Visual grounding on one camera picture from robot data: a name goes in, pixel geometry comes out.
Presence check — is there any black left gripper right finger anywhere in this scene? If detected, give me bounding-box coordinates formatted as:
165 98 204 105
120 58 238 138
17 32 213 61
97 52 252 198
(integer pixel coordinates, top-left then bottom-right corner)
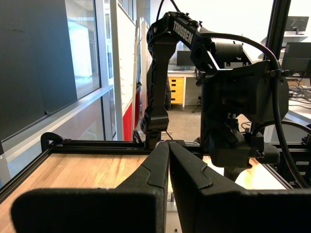
169 142 311 233

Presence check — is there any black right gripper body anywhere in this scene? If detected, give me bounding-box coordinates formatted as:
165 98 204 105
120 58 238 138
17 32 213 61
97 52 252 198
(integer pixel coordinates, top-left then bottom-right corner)
200 59 290 169

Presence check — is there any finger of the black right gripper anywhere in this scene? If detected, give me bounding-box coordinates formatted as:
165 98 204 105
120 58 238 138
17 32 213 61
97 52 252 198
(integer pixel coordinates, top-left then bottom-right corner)
223 166 253 184

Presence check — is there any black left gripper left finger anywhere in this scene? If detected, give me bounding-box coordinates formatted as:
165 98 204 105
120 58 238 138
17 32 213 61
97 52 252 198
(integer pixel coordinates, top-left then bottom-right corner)
11 141 170 233

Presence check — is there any white taskboard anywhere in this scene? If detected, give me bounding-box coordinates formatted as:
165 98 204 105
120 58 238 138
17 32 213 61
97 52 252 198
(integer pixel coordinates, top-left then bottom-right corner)
165 190 182 233

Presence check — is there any clear plastic tub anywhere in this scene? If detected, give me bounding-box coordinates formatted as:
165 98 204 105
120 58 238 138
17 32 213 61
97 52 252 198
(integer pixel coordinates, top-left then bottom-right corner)
170 140 204 160

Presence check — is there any yellow drawer cabinet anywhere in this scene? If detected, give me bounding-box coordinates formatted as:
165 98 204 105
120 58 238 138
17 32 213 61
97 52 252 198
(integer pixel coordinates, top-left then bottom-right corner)
169 77 185 104

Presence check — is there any black computer monitor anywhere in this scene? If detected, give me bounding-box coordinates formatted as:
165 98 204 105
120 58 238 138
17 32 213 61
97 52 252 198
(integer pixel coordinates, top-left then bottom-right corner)
281 42 311 78
284 16 310 36
176 50 192 67

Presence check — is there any red partition panel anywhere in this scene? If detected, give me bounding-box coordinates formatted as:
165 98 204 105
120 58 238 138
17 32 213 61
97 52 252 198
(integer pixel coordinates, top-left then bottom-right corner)
122 87 141 135

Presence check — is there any white partition panel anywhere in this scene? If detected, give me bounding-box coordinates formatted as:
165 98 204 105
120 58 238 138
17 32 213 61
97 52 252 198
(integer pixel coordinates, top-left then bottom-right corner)
110 0 137 141

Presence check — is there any black table frame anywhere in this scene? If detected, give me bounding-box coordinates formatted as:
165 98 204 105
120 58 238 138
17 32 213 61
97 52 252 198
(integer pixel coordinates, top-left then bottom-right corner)
0 0 311 202

